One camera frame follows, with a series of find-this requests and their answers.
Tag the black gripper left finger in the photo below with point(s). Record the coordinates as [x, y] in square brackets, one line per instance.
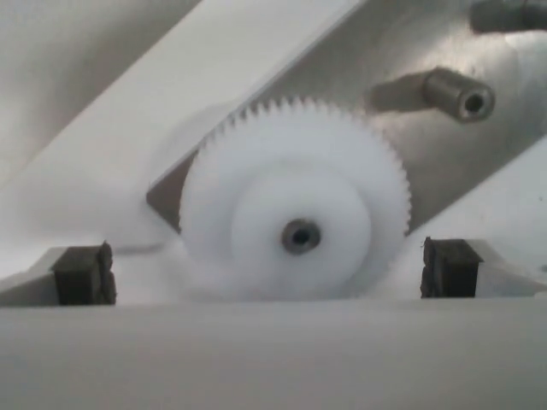
[83, 277]

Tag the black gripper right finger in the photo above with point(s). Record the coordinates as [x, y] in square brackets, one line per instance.
[448, 273]

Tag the white large gear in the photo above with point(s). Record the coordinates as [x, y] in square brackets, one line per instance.
[239, 183]

